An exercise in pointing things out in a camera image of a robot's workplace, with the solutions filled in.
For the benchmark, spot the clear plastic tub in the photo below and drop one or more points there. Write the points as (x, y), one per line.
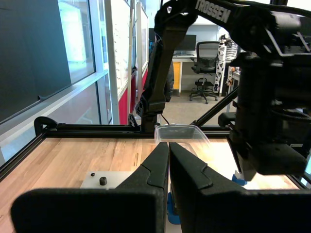
(179, 132)

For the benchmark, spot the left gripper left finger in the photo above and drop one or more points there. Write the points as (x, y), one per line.
(97, 211)

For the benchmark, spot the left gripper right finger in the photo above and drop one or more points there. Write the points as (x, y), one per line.
(230, 211)

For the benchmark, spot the white office desk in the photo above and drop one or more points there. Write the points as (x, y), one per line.
(184, 58)

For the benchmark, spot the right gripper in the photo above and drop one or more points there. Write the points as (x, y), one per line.
(272, 109)

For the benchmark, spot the white lattice pillar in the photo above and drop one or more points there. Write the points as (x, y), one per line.
(221, 68)

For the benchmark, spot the black office chair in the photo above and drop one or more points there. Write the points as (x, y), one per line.
(206, 52)

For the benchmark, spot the white board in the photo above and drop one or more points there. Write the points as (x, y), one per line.
(114, 178)

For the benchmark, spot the blue black connector mount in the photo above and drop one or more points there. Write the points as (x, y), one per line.
(236, 180)

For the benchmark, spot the yellow cabinet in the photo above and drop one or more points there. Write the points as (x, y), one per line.
(176, 75)

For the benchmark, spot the short black threaded stud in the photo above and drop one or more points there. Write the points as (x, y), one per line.
(103, 181)

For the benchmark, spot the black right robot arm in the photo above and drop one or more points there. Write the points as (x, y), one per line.
(158, 72)

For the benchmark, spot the small black monitor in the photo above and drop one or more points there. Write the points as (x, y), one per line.
(184, 44)

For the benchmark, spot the black table frame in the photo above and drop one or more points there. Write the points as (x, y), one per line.
(97, 129)

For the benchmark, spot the small blue plastic block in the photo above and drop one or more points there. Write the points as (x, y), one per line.
(173, 216)

